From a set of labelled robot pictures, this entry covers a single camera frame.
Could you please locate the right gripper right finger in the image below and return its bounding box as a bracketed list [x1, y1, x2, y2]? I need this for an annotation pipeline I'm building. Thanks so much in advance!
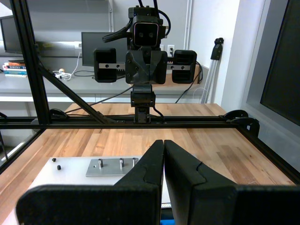
[164, 140, 300, 225]

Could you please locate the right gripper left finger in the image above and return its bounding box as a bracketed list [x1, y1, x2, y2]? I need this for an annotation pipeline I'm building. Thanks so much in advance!
[16, 139, 164, 225]

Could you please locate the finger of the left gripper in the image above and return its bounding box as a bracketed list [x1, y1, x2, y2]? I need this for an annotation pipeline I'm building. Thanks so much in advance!
[125, 52, 151, 84]
[150, 51, 167, 84]

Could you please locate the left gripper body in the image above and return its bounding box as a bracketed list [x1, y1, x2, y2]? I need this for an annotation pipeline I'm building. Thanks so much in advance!
[93, 48, 197, 84]

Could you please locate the black computer monitor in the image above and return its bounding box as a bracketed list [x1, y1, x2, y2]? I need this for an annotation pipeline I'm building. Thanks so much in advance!
[0, 15, 24, 55]
[81, 31, 132, 67]

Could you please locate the aluminium plate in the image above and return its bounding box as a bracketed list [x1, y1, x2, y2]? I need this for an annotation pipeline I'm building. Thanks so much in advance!
[85, 158, 143, 178]

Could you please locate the white board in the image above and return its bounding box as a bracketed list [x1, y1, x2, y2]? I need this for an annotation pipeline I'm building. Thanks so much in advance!
[0, 156, 173, 221]

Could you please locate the folded tripod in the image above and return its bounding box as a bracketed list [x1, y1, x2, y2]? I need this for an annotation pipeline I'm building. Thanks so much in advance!
[201, 37, 225, 104]

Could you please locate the stack of books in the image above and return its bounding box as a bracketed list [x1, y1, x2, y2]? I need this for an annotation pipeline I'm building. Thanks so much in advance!
[2, 60, 29, 78]

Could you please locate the dark window pane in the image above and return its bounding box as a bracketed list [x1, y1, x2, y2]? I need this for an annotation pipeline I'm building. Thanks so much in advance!
[259, 0, 300, 129]

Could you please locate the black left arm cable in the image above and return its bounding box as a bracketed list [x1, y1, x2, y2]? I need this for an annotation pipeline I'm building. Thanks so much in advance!
[102, 22, 132, 44]
[157, 9, 171, 37]

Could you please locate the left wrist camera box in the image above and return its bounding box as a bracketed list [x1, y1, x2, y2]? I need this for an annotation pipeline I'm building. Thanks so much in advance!
[133, 21, 160, 48]

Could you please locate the white cable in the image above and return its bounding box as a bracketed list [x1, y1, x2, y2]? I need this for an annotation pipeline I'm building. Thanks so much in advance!
[52, 52, 82, 82]

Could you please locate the black metal frame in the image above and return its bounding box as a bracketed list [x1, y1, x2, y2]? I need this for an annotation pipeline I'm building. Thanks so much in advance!
[0, 0, 300, 188]

